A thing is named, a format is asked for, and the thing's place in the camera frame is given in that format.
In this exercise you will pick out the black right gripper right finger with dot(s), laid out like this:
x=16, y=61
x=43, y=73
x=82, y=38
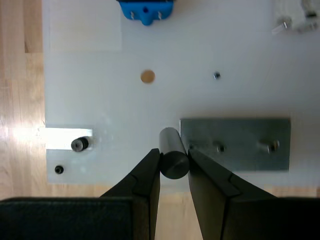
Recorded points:
x=237, y=217

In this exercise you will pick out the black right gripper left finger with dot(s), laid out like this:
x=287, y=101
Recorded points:
x=125, y=217

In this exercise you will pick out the grey 16mm metal cylinder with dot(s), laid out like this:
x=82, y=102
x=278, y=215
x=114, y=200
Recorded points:
x=175, y=165

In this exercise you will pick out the clear plastic connector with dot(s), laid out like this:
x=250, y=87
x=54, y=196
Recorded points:
x=282, y=26

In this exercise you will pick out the white task board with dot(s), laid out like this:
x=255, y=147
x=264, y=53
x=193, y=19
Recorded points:
x=175, y=95

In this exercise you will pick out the blue round holder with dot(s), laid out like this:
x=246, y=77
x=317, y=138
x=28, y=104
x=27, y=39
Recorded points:
x=145, y=17

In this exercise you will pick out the thick metal peg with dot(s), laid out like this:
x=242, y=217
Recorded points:
x=270, y=147

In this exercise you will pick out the black knurled screw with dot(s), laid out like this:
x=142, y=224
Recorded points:
x=78, y=145

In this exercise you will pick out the small black screw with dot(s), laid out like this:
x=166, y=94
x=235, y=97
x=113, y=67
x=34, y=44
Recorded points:
x=59, y=169

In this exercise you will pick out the medium metal peg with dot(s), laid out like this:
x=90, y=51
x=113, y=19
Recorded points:
x=220, y=147

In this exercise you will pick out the grey metal plate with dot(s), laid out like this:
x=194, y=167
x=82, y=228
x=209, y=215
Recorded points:
x=245, y=160

